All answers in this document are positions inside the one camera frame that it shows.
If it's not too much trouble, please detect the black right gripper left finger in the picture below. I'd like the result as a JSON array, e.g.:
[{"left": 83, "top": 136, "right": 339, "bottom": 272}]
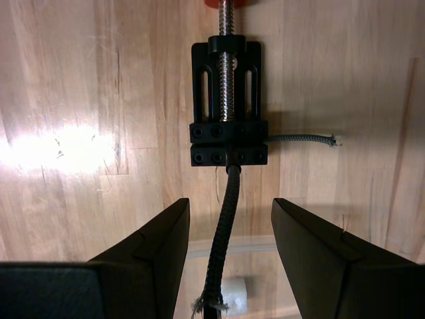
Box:
[{"left": 0, "top": 198, "right": 191, "bottom": 319}]

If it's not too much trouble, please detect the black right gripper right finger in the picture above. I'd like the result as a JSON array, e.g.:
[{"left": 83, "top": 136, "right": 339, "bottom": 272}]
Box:
[{"left": 272, "top": 198, "right": 425, "bottom": 319}]

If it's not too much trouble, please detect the white foam block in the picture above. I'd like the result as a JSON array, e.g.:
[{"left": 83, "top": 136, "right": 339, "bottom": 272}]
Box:
[{"left": 218, "top": 277, "right": 250, "bottom": 308}]

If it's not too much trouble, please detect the black clamp with orange knob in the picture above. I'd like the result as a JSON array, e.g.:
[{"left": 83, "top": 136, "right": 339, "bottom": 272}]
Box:
[{"left": 189, "top": 0, "right": 270, "bottom": 167}]

